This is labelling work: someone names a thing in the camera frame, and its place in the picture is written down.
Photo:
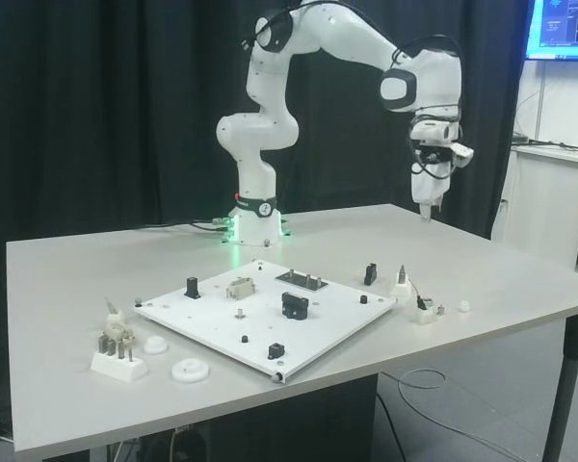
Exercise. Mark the white medium gear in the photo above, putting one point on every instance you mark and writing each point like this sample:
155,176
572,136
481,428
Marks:
155,346

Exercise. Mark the black curtain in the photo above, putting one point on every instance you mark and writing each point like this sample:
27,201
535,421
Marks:
115,110

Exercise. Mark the black box under table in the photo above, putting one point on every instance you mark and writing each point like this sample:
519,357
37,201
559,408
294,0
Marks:
279,423

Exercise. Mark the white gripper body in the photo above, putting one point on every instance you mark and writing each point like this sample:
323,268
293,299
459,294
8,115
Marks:
431,185

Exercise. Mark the white peg holder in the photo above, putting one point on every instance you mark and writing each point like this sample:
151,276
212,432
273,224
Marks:
118,370

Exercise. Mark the white small gear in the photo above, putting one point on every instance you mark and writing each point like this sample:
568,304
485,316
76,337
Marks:
463,306

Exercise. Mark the metal BNC plug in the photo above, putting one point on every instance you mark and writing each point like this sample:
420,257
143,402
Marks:
402,274

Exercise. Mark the white large gear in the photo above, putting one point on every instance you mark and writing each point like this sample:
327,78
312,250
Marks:
191,372

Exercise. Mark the white task board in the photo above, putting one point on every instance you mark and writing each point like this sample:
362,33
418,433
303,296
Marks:
250,332

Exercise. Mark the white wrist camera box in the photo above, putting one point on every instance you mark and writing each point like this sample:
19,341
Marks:
462,154

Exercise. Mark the white plug holder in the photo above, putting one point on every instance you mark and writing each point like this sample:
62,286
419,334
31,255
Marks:
424,316
116,321
401,290

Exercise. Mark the metal round peg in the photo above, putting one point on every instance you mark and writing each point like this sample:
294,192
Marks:
130,354

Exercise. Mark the white cabinet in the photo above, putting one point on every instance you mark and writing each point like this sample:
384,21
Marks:
549,207

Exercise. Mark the blue screen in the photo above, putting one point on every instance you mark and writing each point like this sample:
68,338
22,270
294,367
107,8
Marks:
566,29

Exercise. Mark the metal square peg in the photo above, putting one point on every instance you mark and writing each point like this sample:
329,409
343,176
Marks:
103,345

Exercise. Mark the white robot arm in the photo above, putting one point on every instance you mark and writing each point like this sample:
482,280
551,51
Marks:
270,125

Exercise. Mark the metal bolt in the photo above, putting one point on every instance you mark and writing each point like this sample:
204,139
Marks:
441,310

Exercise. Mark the dark table leg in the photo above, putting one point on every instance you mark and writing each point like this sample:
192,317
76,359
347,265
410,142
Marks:
566,375

